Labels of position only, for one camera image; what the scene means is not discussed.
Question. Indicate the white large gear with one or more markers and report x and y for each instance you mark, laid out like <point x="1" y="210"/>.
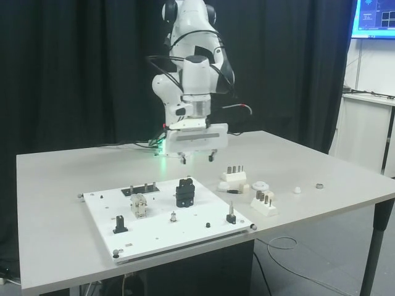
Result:
<point x="260" y="186"/>

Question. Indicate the white medium gear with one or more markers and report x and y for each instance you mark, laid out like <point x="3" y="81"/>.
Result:
<point x="223" y="187"/>

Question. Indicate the black D-SUB plug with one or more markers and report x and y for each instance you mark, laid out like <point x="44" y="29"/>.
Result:
<point x="185" y="192"/>

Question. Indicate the white cabinet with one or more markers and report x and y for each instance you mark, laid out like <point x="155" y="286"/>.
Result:
<point x="364" y="132"/>

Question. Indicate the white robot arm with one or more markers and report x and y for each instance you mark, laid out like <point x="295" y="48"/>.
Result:
<point x="194" y="77"/>

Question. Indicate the black box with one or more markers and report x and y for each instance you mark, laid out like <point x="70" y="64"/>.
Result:
<point x="200" y="271"/>

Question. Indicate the black USB plug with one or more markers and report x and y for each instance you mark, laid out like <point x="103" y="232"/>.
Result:
<point x="233" y="191"/>

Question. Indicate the white task board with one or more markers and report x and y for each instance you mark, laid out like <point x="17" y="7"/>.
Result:
<point x="172" y="234"/>

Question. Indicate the grey waterproof plug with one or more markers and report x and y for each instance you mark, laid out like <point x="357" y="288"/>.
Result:
<point x="138" y="206"/>

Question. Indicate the blue screen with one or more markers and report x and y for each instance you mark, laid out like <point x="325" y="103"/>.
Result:
<point x="375" y="18"/>

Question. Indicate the metal BNC plug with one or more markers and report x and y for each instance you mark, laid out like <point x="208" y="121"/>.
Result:
<point x="172" y="217"/>

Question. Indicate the black plug with metal blade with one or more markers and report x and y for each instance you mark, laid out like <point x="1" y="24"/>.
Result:
<point x="231" y="216"/>

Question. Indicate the black table leg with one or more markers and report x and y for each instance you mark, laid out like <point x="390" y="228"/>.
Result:
<point x="376" y="246"/>

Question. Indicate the white small gear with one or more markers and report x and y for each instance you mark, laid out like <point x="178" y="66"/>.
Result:
<point x="297" y="190"/>

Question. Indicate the small white block holder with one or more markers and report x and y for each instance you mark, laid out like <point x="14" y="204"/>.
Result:
<point x="245" y="188"/>
<point x="270" y="195"/>

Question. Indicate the black curtain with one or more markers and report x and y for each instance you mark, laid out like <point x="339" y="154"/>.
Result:
<point x="77" y="77"/>

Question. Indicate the thin rod with red tag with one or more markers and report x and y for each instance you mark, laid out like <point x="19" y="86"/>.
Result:
<point x="239" y="106"/>

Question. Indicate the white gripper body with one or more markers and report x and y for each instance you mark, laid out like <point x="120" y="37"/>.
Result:
<point x="197" y="142"/>

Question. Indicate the white peg holder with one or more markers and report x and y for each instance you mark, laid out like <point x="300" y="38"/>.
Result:
<point x="233" y="179"/>
<point x="265" y="209"/>

